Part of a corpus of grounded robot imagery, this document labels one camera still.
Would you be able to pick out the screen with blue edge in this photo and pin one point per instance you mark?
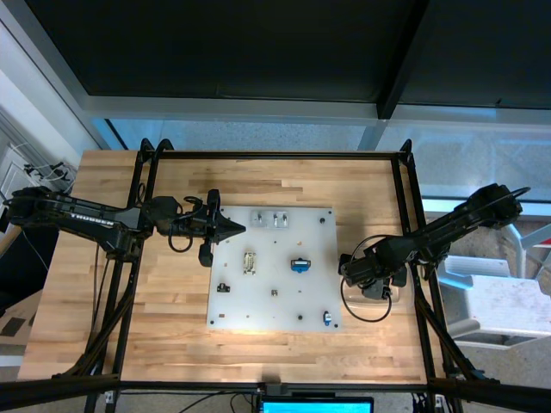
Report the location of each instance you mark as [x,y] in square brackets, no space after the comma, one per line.
[314,406]

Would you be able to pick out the black aluminium frame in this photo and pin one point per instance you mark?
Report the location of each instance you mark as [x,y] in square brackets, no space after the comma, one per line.
[275,154]

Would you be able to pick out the grey window frame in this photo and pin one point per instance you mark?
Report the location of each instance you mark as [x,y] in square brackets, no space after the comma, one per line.
[258,105]

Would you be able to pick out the white step stool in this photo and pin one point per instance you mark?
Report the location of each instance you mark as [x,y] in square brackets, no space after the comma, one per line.
[508,301]

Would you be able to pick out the grey metal chair frame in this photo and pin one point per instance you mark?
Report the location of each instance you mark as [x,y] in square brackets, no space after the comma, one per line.
[521,258]

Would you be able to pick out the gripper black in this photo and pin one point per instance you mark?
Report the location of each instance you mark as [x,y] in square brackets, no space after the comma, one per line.
[398,277]
[202,223]

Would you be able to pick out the beige connector housing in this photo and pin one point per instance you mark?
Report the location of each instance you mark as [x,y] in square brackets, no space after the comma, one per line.
[249,263]

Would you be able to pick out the small blue plug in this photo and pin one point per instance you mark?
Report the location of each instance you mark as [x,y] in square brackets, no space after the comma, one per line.
[327,318]

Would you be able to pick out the small black clamp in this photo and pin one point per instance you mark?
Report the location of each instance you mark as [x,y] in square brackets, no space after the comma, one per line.
[223,288]

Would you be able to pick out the black table-level camera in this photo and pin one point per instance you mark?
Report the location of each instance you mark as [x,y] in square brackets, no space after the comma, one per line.
[275,389]

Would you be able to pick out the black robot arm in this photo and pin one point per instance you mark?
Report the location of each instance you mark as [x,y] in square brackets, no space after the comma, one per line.
[86,217]
[443,223]

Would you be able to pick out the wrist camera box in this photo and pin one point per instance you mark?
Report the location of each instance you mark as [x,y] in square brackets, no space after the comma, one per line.
[376,293]

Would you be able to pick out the blue and black connector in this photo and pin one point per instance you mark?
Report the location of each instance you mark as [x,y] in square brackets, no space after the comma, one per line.
[300,266]

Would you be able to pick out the white board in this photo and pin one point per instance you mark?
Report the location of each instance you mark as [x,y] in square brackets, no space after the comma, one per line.
[258,310]

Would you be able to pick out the black wall post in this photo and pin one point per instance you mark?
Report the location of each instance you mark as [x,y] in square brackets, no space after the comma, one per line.
[400,64]

